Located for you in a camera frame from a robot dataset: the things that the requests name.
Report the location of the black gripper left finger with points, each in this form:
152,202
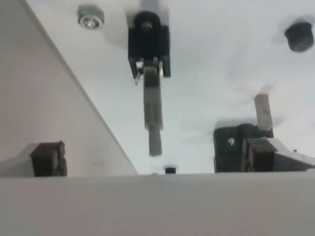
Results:
46,159

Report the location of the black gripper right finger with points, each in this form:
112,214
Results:
261,157

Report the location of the grey Ethernet plug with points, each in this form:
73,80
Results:
152,105

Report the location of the black D-SUB plug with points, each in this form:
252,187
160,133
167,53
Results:
224,150

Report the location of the thin metal square peg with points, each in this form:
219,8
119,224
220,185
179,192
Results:
262,113

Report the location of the white task board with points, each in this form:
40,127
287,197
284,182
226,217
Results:
209,73

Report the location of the small black round stud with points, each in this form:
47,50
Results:
298,37

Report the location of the silver board corner post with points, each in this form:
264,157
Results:
89,18

